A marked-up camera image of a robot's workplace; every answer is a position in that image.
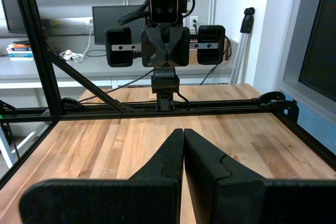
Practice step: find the black metal frame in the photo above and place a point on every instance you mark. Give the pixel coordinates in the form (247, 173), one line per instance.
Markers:
(210, 104)

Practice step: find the blue book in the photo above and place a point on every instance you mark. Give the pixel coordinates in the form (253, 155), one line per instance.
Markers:
(21, 54)

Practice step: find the pale book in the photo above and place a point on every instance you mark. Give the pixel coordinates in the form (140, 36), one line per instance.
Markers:
(22, 59)

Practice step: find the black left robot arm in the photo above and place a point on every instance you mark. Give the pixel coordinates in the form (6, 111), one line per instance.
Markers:
(165, 82)

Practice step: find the grey desk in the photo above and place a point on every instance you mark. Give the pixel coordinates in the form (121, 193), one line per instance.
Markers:
(31, 72)

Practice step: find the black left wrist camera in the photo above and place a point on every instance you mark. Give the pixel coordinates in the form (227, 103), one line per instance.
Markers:
(164, 10)

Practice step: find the black and silver tripod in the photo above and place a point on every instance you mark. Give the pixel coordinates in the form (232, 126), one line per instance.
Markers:
(248, 22)

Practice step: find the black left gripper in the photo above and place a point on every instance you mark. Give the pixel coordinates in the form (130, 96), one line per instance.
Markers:
(118, 37)

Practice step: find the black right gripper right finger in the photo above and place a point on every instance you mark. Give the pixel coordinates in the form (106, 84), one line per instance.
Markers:
(236, 197)

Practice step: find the white wall outlet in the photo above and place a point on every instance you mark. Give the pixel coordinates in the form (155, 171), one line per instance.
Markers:
(194, 20)

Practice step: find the white book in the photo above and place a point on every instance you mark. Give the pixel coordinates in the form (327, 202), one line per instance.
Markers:
(19, 50)

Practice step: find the black computer monitor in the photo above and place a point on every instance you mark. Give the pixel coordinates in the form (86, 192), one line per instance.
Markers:
(105, 19)
(9, 11)

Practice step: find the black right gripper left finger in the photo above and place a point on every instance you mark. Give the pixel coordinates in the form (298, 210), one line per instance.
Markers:
(118, 197)

